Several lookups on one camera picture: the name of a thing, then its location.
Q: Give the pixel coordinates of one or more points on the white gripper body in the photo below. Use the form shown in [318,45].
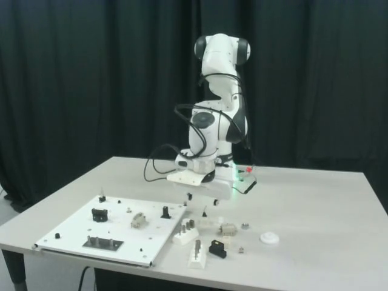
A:
[212,189]

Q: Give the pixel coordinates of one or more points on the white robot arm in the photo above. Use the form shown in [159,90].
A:
[218,60]

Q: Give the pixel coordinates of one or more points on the small white plug holder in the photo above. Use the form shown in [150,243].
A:
[204,222]

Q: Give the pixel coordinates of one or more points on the metal waterproof plug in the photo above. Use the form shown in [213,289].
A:
[226,229]

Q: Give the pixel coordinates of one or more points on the large metal round peg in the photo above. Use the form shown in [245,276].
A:
[191,226]

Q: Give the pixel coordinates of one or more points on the medium metal round peg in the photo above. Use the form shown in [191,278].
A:
[185,228]

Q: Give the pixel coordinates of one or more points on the metal bolt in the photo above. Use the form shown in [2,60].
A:
[245,225]

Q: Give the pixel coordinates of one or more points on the small white block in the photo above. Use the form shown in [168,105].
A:
[227,241]

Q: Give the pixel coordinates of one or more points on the white round peg holder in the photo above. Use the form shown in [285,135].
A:
[185,238]

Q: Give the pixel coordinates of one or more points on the black D-SUB plug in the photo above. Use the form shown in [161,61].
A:
[217,248]

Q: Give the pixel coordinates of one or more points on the metal square peg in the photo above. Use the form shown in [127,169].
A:
[198,245]

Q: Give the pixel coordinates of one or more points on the white square peg holder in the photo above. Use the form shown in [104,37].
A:
[197,260]

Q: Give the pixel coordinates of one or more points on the white large gear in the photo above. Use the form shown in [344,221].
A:
[269,238]

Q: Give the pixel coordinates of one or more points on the white task board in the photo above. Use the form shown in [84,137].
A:
[75,230]

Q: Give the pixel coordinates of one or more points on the black curtain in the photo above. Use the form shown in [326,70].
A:
[60,60]

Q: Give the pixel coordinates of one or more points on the black table leg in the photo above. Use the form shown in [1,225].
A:
[12,269]

